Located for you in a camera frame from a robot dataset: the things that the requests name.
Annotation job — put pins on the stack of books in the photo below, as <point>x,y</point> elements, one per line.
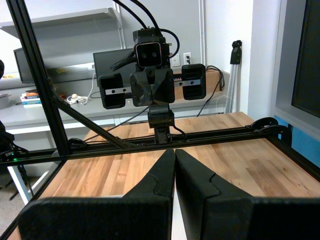
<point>30,100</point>

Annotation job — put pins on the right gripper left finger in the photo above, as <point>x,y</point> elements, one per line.
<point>112,217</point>

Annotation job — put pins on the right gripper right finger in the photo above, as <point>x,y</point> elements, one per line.
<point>237,217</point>

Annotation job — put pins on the white task board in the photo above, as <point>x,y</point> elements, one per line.
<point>178,220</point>

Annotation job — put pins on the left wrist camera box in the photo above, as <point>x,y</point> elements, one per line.
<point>148,55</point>

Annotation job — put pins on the cardboard box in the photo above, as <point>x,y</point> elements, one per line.
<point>212,85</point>

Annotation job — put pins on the black and silver tripod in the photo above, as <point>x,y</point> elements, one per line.
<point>236,53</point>

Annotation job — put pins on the black equipment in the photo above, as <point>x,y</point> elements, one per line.
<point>6,140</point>

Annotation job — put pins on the white wall outlet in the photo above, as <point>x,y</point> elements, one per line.
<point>187,56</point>

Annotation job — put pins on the large dark monitor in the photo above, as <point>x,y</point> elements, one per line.
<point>107,65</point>

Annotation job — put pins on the black table frame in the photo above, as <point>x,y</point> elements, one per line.
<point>32,62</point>

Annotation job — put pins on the grey desk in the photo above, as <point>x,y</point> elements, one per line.
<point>37,115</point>

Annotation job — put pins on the white wall switch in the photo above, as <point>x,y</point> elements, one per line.
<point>176,62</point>

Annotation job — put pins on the small dark monitor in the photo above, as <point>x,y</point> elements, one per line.
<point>21,67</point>

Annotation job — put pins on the grey wall shelf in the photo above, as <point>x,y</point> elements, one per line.
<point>75,18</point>

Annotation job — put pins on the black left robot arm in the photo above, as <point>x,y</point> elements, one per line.
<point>161,120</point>

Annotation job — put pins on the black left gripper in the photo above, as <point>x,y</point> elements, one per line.
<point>192,75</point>

